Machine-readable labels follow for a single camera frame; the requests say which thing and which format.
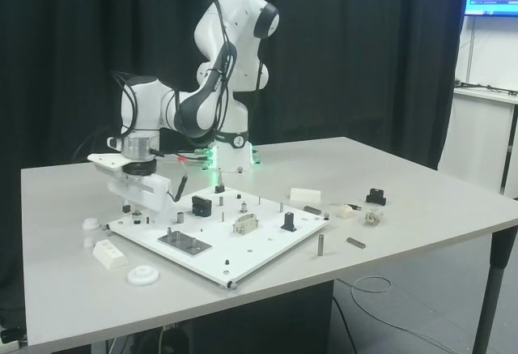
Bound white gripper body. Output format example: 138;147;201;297
105;173;171;215

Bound white holder with holes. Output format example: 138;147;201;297
92;237;126;270

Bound white large gear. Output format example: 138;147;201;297
126;265;160;288

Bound white task board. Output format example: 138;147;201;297
105;186;331;291

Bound white long holder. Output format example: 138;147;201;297
289;186;322;203

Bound beige metal plug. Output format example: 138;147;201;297
363;208;385;226

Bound black D-SUB plug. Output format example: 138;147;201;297
365;186;389;206

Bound black curtains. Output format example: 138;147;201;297
0;0;474;331

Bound white cabinet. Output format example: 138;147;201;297
438;84;518;200

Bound dark table leg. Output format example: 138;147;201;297
472;224;513;354

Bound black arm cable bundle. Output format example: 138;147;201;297
111;0;240;139

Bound grey floor cable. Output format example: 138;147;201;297
349;275;475;354

